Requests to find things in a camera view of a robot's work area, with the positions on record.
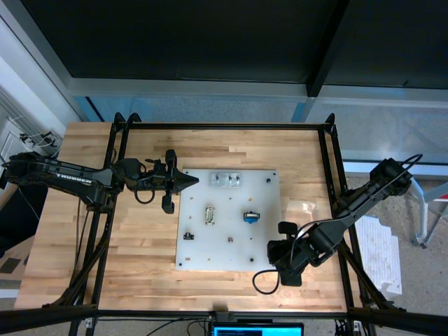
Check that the small black camera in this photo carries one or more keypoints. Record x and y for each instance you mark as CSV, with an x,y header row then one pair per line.
x,y
224,316

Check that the blue and black connector mount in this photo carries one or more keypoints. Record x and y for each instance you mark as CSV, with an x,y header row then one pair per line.
x,y
251,217

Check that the white taskboard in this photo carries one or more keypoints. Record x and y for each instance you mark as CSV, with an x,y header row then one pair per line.
x,y
224,210

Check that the clear plastic tub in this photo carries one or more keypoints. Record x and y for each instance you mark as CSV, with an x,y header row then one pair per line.
x,y
301,210

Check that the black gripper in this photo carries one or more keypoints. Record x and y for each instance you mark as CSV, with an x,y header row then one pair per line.
x,y
161,176
297,259

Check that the laptop screen with blue edge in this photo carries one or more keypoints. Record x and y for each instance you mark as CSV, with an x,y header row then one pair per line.
x,y
255,330

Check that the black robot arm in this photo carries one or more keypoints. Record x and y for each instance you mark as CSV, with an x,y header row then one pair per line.
x,y
364,199
70,176

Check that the black aluminium frame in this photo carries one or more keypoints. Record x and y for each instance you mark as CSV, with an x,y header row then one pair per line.
x,y
224,126

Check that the small black clamp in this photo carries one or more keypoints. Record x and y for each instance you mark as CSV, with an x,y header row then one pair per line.
x,y
189,236

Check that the grey metal stand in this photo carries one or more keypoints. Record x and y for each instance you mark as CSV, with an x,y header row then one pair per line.
x,y
424,217

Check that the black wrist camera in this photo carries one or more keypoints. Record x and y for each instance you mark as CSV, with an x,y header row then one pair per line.
x,y
279,252

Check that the black wall post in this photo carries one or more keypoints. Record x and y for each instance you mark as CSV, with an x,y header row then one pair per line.
x,y
316,84

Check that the beige rectangular connector housing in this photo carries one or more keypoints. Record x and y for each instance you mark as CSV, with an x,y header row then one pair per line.
x,y
209,215

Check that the cardboard box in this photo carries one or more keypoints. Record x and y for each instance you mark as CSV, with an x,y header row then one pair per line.
x,y
19,250

